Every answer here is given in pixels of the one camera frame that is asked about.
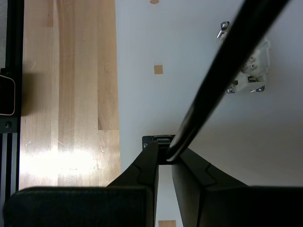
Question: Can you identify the white plastic board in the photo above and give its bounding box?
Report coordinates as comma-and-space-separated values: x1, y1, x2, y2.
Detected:
114, 0, 303, 227

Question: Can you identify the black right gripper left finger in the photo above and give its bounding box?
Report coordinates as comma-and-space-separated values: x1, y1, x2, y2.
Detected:
3, 141, 160, 227

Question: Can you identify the black metal frame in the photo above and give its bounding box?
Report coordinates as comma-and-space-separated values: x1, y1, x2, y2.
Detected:
0, 0, 25, 207

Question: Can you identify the beige connector housing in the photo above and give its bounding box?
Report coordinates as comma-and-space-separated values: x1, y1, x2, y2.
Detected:
216, 20, 271, 95

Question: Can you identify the black USB hub socket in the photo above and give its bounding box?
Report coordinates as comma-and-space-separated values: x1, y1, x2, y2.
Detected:
142, 134, 177, 165

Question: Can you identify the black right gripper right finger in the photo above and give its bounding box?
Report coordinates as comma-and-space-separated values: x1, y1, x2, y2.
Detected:
171, 147, 303, 227

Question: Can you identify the black USB cable with connector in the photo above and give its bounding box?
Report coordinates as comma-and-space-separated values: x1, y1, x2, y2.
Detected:
157, 0, 291, 164

